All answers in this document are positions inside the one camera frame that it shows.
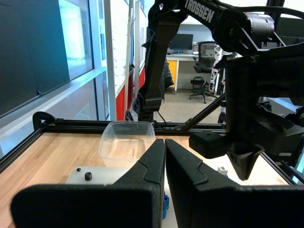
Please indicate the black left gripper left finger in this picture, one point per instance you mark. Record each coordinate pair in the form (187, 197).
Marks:
(95, 209)

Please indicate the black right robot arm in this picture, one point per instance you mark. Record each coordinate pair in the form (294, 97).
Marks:
(199, 12)

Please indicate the black computer monitor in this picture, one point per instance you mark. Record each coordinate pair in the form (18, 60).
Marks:
(183, 42)

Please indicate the blue clamp with black connector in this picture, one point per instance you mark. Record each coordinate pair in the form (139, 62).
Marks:
(165, 206)

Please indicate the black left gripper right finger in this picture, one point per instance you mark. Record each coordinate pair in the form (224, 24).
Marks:
(237, 209)

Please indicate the black threaded set screw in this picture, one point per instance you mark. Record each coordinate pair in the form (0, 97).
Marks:
(88, 176)

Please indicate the yellow drawer cabinet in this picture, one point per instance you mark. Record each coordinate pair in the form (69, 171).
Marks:
(173, 73)

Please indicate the black hanging jacket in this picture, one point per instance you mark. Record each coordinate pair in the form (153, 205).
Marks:
(168, 78)

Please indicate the black office chair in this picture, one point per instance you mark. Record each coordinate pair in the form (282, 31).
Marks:
(204, 59)

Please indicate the white lattice structure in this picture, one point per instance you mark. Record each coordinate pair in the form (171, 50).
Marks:
(217, 51)

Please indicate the clear plastic tub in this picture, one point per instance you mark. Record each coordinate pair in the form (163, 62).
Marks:
(123, 152)

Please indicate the small socket on blue mount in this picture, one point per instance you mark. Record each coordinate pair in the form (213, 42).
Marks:
(222, 169)

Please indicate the black aluminium frame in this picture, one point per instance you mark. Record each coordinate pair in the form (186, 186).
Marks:
(83, 124)

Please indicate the red wall panel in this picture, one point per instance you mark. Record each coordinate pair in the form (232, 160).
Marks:
(130, 92)
(142, 78)
(120, 104)

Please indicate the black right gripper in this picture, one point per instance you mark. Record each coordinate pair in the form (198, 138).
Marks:
(209, 145)

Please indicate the white office desk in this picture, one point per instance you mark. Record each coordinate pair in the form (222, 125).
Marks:
(185, 57)

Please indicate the white mounting board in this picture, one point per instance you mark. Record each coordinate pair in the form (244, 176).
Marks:
(107, 175)

